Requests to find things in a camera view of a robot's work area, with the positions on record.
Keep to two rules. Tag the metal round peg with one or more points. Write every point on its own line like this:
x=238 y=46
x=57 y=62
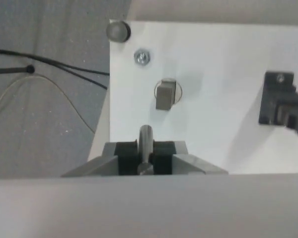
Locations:
x=146 y=146

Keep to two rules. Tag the black table leg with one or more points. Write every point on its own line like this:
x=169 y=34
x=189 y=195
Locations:
x=10 y=70

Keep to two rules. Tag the round grey board foot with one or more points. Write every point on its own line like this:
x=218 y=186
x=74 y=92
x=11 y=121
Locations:
x=118 y=31

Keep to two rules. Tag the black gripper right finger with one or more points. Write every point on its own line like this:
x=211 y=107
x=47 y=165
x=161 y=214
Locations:
x=164 y=158

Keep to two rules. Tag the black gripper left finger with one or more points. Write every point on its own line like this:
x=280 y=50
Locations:
x=126 y=158

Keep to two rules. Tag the white task board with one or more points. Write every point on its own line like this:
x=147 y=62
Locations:
x=213 y=99

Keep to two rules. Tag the metal square peg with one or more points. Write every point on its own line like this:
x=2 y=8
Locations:
x=164 y=96

